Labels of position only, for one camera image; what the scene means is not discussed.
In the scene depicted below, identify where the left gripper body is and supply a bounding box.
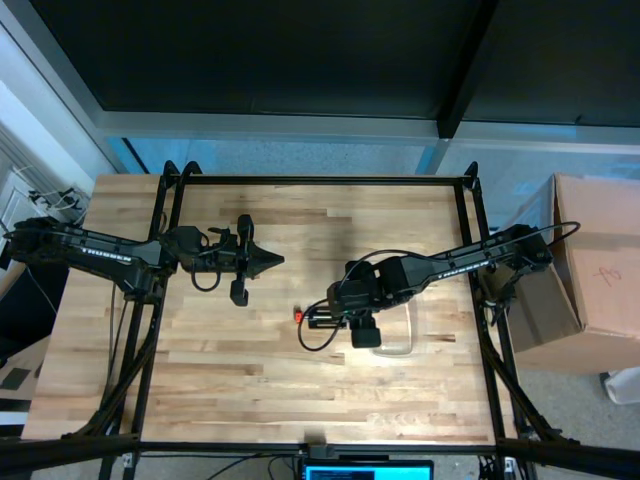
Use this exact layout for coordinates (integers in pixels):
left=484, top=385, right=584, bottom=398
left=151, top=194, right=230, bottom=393
left=218, top=214, right=260, bottom=307

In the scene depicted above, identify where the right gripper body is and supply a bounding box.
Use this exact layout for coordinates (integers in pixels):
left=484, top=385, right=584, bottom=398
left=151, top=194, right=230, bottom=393
left=345, top=310, right=384, bottom=350

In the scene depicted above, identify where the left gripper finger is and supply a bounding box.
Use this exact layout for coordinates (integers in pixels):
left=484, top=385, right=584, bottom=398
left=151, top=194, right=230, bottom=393
left=255, top=245, right=286, bottom=277

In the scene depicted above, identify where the clear plastic container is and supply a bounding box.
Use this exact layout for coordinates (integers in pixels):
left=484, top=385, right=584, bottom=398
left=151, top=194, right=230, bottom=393
left=370, top=298, right=417, bottom=359

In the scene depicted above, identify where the black clamp with red knob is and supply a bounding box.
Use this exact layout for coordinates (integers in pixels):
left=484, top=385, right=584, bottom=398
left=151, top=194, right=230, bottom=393
left=293, top=309, right=347, bottom=330

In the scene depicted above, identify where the blue screen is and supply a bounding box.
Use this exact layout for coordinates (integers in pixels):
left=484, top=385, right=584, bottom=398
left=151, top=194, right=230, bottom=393
left=298, top=458, right=435, bottom=480

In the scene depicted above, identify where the cardboard box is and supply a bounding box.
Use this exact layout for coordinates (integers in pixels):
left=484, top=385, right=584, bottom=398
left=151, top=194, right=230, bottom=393
left=498, top=172, right=640, bottom=376

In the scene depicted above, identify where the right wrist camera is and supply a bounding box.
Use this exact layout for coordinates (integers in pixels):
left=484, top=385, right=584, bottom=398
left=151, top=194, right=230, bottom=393
left=326, top=279, right=374, bottom=318

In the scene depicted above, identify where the black frame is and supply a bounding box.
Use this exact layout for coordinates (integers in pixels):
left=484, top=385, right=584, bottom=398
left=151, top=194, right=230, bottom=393
left=0, top=159, right=640, bottom=480

